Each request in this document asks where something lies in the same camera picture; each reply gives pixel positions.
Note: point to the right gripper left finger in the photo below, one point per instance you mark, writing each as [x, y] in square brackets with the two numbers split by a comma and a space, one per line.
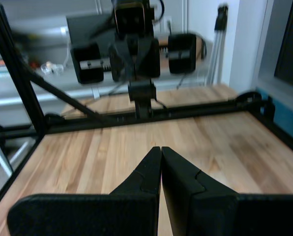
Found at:
[87, 214]

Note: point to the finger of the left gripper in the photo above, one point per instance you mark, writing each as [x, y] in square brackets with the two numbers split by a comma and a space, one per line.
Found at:
[122, 64]
[150, 61]

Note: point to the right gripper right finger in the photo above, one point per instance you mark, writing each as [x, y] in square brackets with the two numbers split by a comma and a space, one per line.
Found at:
[235, 216]

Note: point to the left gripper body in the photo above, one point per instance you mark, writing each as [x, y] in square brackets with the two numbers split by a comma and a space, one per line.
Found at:
[87, 73]

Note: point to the white office desk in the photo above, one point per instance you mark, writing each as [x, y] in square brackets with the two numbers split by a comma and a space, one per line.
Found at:
[63, 81]

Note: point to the black computer monitor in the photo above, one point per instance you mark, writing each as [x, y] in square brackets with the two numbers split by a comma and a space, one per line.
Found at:
[87, 27]

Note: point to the folded grey tripod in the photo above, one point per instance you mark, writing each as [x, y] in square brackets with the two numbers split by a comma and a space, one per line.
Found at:
[221, 17]

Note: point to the white table leg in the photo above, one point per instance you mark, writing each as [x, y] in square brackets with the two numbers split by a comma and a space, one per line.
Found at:
[0, 157]

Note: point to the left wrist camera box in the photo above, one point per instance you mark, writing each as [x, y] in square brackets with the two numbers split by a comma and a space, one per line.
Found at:
[129, 19]

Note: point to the black frame corner bracket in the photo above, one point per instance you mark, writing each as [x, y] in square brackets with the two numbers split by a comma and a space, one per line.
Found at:
[269, 108]
[249, 96]
[53, 116]

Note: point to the black aluminium table frame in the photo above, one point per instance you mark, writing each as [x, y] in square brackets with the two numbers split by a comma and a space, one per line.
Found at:
[24, 86]

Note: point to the large dark wall screen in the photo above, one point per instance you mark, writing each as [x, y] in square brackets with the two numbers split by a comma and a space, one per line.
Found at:
[291, 49]

